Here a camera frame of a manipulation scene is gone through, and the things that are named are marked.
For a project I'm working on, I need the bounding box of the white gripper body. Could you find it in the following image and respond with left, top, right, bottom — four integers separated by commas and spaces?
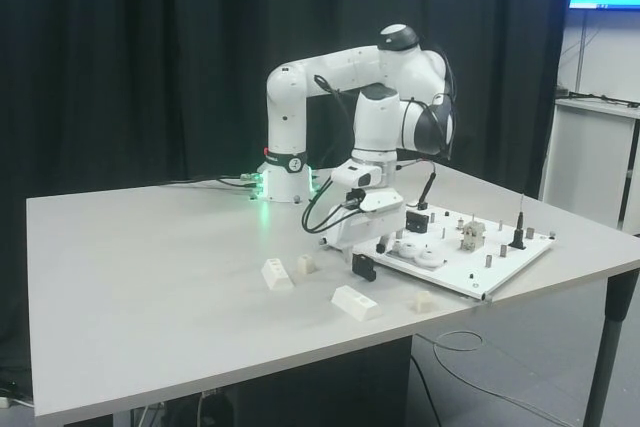
327, 189, 404, 254

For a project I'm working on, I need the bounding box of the grey waterproof plug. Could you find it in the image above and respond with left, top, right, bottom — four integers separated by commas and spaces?
459, 219, 487, 253

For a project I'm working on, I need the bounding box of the black D-SUB plug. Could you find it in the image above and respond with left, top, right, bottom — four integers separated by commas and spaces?
352, 254, 377, 282

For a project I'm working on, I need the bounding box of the white long holder with holes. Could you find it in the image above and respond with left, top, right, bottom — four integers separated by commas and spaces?
259, 257, 295, 291
330, 285, 381, 321

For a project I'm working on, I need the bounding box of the white large gear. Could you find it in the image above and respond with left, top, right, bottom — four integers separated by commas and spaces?
415, 249, 445, 269

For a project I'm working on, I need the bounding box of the white task board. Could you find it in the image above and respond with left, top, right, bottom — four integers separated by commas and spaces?
319, 199, 557, 304

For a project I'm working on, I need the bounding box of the white cabinet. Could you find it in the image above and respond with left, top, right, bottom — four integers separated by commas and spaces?
537, 96, 640, 236

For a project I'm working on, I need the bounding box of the black curtain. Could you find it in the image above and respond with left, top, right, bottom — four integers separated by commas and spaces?
0, 0, 567, 268

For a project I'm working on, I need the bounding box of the black camera cable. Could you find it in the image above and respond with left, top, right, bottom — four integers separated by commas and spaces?
301, 179, 362, 236

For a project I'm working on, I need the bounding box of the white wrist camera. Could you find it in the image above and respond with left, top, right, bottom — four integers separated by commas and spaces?
332, 162, 381, 194

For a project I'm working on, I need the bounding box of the thin black rod on wire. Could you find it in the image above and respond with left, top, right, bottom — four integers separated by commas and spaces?
397, 159, 439, 201

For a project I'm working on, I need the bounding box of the grey floor cable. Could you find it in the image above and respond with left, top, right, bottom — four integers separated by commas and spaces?
410, 329, 496, 427

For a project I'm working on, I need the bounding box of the black plug with thin cable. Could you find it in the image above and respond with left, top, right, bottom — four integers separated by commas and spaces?
507, 192, 527, 251

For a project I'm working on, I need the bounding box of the black base cable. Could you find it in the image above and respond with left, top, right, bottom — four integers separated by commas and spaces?
172, 174, 264, 191

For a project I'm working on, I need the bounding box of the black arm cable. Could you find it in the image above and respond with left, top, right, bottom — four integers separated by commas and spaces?
312, 44, 460, 168

